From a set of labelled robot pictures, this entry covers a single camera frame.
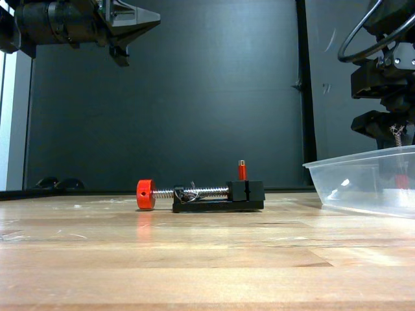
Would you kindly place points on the black vise with red knob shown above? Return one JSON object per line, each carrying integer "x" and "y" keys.
{"x": 214, "y": 205}

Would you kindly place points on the small white block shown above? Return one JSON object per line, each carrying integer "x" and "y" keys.
{"x": 398, "y": 197}

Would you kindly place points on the clear plastic tub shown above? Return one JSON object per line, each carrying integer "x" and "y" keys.
{"x": 356, "y": 194}

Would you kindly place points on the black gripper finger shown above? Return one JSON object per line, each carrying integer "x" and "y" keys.
{"x": 129, "y": 34}
{"x": 142, "y": 17}

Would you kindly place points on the black frame clamp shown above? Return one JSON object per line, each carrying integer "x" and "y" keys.
{"x": 73, "y": 182}

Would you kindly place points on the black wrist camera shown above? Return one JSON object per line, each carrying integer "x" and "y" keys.
{"x": 376, "y": 81}

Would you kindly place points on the red RCA socket post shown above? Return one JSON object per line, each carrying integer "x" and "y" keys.
{"x": 242, "y": 171}

